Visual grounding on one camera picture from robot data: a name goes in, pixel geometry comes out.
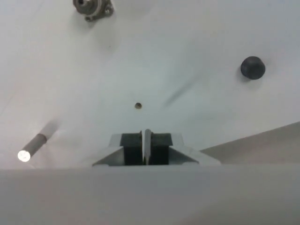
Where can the metal round peg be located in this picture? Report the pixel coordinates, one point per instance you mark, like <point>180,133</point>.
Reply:
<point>147,145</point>
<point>35,145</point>

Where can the black board corner cap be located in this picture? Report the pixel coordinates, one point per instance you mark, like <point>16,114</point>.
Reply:
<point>253,68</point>

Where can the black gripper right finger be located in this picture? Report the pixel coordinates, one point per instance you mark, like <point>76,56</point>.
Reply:
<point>161,147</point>

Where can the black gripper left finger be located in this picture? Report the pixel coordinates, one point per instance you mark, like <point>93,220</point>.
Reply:
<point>131,147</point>

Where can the white task board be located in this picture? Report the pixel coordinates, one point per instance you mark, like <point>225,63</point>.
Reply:
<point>164,47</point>

